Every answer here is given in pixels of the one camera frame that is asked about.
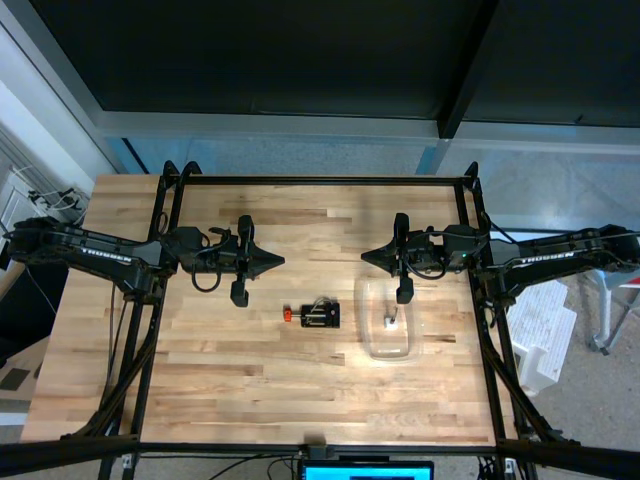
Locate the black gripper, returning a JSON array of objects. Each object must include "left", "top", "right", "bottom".
[
  {"left": 360, "top": 212, "right": 434, "bottom": 305},
  {"left": 213, "top": 214, "right": 286, "bottom": 308}
]

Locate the clear plastic tub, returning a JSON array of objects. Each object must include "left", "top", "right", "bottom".
[{"left": 353, "top": 277, "right": 425, "bottom": 364}]

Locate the black clamp with orange knob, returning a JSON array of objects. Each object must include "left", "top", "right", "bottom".
[{"left": 282, "top": 298, "right": 342, "bottom": 330}]

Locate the white foam block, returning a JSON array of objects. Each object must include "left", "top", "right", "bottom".
[{"left": 505, "top": 279, "right": 579, "bottom": 399}]

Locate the blue-edged screen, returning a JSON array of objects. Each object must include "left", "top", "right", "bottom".
[{"left": 298, "top": 459, "right": 435, "bottom": 480}]

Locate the grey metal stand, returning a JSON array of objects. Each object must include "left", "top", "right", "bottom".
[{"left": 564, "top": 247, "right": 640, "bottom": 357}]

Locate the cardboard box with black patches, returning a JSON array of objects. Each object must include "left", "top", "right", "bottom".
[{"left": 0, "top": 334, "right": 51, "bottom": 401}]

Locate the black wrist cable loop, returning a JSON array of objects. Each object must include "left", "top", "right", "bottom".
[{"left": 406, "top": 224, "right": 450, "bottom": 277}]

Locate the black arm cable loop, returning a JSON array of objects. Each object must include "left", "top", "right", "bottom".
[{"left": 191, "top": 269, "right": 223, "bottom": 294}]

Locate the black metal frame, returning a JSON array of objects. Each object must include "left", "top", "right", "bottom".
[{"left": 0, "top": 159, "right": 640, "bottom": 480}]

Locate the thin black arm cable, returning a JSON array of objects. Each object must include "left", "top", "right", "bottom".
[{"left": 479, "top": 209, "right": 516, "bottom": 246}]

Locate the small black camera mount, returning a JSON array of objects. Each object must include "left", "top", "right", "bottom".
[{"left": 304, "top": 438, "right": 335, "bottom": 460}]

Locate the white cable bundle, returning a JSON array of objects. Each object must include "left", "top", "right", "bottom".
[{"left": 27, "top": 187, "right": 84, "bottom": 211}]

